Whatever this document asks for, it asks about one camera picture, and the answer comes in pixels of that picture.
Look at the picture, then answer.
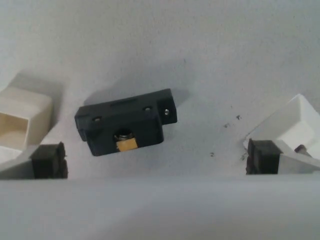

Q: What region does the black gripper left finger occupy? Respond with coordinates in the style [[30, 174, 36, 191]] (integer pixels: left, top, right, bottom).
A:
[[0, 141, 69, 180]]

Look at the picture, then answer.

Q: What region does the white plug holder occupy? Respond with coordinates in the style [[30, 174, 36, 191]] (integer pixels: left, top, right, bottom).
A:
[[243, 93, 320, 162]]

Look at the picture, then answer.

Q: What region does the cream hollow plug holder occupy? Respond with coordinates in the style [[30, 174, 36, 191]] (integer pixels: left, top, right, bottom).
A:
[[0, 72, 55, 167]]

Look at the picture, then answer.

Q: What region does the black D-SUB plug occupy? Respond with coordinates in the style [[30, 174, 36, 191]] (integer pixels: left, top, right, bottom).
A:
[[74, 87, 179, 158]]

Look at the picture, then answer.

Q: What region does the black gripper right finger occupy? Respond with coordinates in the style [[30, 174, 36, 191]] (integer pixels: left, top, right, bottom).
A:
[[245, 138, 320, 176]]

